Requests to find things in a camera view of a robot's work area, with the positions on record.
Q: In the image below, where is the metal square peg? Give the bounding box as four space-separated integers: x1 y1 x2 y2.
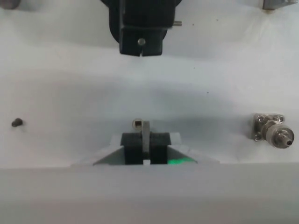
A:
141 120 150 156

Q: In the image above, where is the metal BNC plug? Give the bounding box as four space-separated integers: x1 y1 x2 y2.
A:
263 123 294 149

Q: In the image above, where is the white task board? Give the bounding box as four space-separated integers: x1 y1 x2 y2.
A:
0 0 299 169

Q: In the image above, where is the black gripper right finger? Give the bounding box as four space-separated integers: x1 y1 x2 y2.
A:
149 132 199 165

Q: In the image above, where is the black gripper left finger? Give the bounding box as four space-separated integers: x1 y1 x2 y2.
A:
93 132 143 166

